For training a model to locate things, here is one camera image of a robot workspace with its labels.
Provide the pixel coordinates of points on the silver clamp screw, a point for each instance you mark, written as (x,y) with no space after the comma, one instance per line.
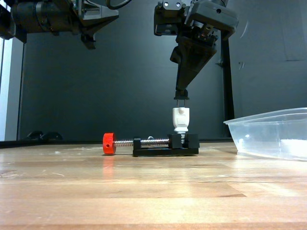
(153,141)

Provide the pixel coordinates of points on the black power plug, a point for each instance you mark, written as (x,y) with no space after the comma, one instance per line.
(181,95)

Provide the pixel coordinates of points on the red clamp knob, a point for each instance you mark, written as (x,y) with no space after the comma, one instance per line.
(109,143)

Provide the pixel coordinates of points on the black vertical post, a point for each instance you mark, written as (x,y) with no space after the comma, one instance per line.
(226,83)

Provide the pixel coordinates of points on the black curved frame bracket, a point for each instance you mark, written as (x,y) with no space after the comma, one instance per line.
(36,135)
(52,136)

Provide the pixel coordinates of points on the black clamp vise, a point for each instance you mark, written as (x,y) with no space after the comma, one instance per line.
(165,152)

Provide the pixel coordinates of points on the black aluminium frame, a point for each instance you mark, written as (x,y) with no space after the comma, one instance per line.
(72,143)

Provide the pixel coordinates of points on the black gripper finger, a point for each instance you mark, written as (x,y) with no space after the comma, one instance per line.
(108,13)
(176,56)
(98,26)
(194,60)

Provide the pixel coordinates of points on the clear plastic tub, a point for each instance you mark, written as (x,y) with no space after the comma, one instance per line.
(259,134)

